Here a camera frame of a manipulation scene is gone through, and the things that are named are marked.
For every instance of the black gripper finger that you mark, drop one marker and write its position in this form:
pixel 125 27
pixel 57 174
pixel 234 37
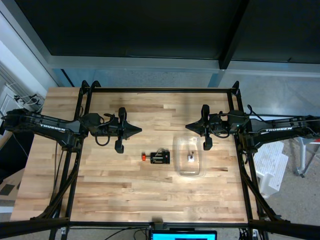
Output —
pixel 197 130
pixel 131 132
pixel 131 126
pixel 197 124

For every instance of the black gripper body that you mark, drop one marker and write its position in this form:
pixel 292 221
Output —
pixel 216 125
pixel 112 127

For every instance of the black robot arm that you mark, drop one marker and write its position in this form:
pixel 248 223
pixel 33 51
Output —
pixel 277 130
pixel 50 125

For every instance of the white foam block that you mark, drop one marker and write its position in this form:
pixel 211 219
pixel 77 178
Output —
pixel 191 160

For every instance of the black clamp with red knob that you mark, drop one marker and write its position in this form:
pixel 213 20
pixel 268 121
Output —
pixel 161 159

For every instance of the clear plastic tub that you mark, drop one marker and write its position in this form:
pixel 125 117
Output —
pixel 182 170

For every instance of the white plastic step stool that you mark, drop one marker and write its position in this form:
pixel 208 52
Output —
pixel 270 170

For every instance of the power strip with plugs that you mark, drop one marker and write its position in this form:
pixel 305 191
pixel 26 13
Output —
pixel 35 98

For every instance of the blue laptop screen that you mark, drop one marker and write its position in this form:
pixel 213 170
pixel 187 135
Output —
pixel 182 236

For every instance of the brown cardboard box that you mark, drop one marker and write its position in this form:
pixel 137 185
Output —
pixel 12 178

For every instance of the black metal frame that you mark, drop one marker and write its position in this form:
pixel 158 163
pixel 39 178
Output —
pixel 160 90

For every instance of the grey metal chair frame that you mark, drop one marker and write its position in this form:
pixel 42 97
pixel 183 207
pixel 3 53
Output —
pixel 302 155

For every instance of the small black camera box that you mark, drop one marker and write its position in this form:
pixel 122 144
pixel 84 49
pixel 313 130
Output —
pixel 158 225

